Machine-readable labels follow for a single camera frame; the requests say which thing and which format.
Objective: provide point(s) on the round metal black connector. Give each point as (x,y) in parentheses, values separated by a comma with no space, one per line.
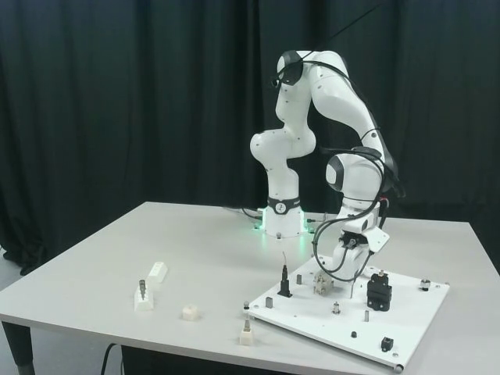
(424,285)

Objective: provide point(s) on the black curtain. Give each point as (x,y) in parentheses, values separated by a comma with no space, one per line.
(117,97)

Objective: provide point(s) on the metal BNC plug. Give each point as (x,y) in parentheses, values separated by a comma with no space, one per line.
(336,308)

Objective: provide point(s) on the thick metal round peg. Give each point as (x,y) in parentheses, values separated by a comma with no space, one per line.
(141,284)

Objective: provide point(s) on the white task board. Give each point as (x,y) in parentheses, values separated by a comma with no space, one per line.
(332,328)

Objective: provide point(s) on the large metal square peg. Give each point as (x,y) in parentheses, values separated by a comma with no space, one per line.
(270,304)

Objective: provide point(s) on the black table leg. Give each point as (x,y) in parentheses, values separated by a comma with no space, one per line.
(17,351)

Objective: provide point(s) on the white round peg holder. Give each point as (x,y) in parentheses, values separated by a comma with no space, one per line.
(144,304)

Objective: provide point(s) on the flat white mounting plate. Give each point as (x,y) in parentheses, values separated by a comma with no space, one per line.
(377,239)

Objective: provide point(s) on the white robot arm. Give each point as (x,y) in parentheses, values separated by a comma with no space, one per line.
(340,93)

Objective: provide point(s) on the beige connector block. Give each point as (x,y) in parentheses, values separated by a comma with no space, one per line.
(323,285)

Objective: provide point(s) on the metal bolt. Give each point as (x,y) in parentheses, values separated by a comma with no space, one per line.
(247,325)

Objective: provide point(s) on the black controller box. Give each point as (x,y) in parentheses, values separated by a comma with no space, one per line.
(176,363)

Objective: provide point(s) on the white bolt holder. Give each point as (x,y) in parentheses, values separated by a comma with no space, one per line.
(247,338)

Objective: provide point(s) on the small white cube holder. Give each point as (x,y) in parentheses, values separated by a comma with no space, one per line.
(192,313)

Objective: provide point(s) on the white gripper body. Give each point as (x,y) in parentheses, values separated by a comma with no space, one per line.
(357,263)

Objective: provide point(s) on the thin metal square peg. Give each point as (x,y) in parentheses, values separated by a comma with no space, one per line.
(351,291)

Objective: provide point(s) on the long white empty holder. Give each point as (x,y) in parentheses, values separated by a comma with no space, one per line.
(158,271)

